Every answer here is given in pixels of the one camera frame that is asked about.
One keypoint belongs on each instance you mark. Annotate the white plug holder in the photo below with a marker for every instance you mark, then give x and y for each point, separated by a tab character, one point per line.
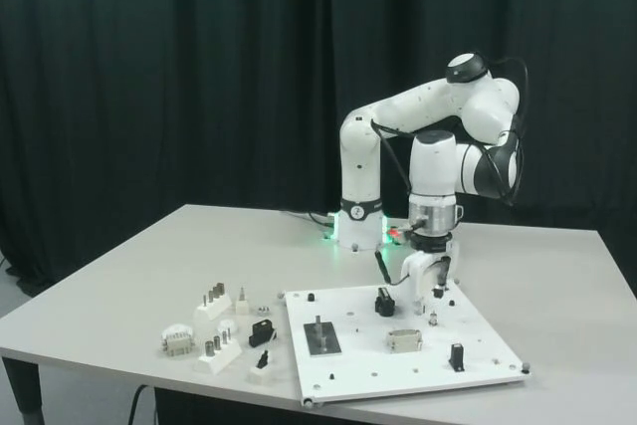
260	375

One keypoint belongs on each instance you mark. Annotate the metal nut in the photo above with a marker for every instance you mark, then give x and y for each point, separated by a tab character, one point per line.
262	309

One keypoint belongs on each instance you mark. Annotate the metal bolt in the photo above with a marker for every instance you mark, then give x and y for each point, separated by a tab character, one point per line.
242	293

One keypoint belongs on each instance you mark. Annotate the black table leg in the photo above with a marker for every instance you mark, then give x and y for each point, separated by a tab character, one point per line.
22	395

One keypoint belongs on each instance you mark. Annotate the thin metal round peg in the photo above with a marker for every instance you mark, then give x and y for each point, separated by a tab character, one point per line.
229	336

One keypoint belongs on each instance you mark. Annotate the white large gear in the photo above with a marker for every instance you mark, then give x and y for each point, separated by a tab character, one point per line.
176	333

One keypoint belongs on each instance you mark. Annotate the thick metal square peg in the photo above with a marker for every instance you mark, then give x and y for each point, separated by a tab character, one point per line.
221	290

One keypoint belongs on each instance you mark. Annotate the white square peg holder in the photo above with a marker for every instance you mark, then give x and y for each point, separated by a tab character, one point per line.
211	310

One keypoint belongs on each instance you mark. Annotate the medium metal round peg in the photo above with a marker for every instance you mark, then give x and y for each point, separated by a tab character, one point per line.
219	341

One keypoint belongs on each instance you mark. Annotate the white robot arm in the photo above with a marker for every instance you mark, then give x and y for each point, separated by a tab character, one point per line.
358	171

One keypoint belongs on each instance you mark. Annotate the beige waterproof plug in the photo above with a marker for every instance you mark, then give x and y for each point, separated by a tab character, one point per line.
174	351

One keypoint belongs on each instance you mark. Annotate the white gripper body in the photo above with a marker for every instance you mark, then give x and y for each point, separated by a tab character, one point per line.
413	276

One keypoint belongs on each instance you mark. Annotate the black cabinet under table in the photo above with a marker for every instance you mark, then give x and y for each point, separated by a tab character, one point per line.
224	410

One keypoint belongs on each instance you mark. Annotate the black curtain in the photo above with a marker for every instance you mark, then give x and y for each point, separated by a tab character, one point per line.
149	47

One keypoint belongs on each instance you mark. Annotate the black USB plug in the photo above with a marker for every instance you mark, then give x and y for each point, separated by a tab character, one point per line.
261	359

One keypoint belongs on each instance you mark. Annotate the thick metal round peg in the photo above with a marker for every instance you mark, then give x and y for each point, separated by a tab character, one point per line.
208	347

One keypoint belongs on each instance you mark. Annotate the thin black rod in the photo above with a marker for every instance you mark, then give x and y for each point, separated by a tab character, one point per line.
382	268

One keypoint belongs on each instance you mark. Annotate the medium metal square peg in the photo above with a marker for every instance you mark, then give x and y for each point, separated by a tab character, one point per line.
211	294

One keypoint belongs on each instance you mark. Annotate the white round peg holder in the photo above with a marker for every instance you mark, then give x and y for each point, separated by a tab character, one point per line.
219	359

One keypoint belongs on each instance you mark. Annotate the white task board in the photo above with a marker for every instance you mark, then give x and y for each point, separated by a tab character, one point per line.
398	345

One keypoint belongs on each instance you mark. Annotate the white bolt holder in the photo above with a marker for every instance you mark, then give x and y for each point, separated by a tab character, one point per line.
242	306

